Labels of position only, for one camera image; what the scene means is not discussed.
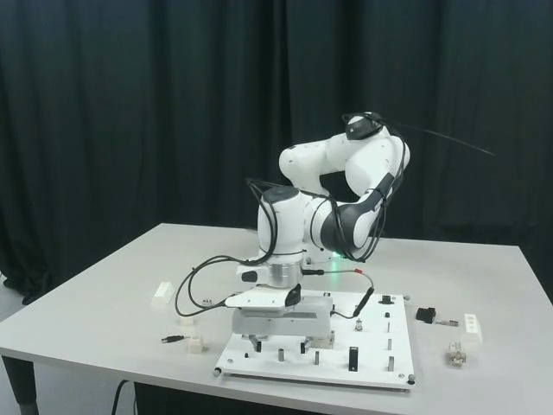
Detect black table leg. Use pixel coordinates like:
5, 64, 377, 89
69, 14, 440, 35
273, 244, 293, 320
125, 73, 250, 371
1, 355, 36, 415

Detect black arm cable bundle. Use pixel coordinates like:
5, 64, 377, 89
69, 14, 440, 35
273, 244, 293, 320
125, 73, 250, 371
245, 111, 412, 263

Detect white task board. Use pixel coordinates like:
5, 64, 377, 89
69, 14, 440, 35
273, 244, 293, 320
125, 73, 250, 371
213, 290, 417, 383

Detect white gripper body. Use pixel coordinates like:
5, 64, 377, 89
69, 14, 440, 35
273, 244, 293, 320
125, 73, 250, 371
230, 296, 334, 338

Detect white three-hole holder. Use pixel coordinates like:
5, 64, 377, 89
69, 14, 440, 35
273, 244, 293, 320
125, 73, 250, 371
461, 312, 483, 343
150, 281, 175, 310

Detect black looped wrist cable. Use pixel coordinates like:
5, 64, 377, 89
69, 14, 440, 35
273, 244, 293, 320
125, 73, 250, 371
174, 253, 261, 320

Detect black curtains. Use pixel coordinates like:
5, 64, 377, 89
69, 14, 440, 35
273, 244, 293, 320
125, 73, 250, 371
0, 0, 553, 306

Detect clear Ethernet plug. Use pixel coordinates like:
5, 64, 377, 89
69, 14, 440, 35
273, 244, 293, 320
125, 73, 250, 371
444, 341, 469, 361

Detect thin black cable tie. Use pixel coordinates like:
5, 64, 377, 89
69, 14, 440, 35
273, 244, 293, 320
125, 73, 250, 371
386, 120, 497, 156

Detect white flat mounting plate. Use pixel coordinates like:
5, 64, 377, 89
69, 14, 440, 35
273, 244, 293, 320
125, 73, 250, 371
225, 284, 302, 310

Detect black cable under table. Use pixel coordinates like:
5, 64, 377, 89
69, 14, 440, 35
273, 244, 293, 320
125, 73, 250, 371
112, 379, 131, 415

